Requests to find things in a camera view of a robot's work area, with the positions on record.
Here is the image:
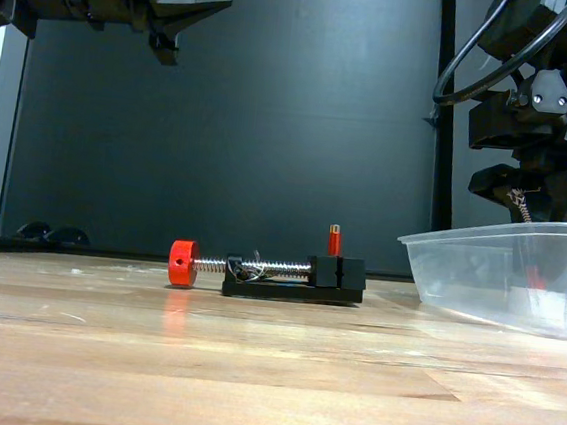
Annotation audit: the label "red round knob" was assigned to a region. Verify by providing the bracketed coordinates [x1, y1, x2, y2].
[165, 238, 202, 290]

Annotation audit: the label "white paper slip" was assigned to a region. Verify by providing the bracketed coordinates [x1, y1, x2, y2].
[506, 287, 567, 332]

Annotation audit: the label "thin tangled wires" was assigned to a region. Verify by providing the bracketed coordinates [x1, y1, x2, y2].
[226, 246, 271, 286]

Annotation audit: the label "red RCA socket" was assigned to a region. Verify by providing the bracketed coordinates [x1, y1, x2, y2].
[327, 223, 346, 258]

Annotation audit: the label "black clamp fixture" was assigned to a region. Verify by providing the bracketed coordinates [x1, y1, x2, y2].
[220, 244, 370, 311]

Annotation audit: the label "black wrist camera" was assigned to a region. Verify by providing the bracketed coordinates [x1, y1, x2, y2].
[464, 62, 567, 159]

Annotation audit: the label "black frame corner bracket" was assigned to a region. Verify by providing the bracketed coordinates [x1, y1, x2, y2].
[15, 219, 52, 243]
[46, 224, 93, 248]

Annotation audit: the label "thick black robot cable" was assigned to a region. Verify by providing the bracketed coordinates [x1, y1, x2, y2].
[431, 0, 567, 120]

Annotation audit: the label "red RCA connector braided wire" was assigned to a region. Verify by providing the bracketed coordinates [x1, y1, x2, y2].
[499, 186, 557, 293]

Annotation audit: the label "silver coil spring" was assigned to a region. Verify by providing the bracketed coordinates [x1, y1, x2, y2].
[191, 256, 229, 275]

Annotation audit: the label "clear plastic tub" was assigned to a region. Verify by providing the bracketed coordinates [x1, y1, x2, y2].
[388, 206, 567, 342]

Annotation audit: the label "silver threaded rod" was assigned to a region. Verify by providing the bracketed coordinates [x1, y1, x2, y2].
[240, 254, 316, 281]

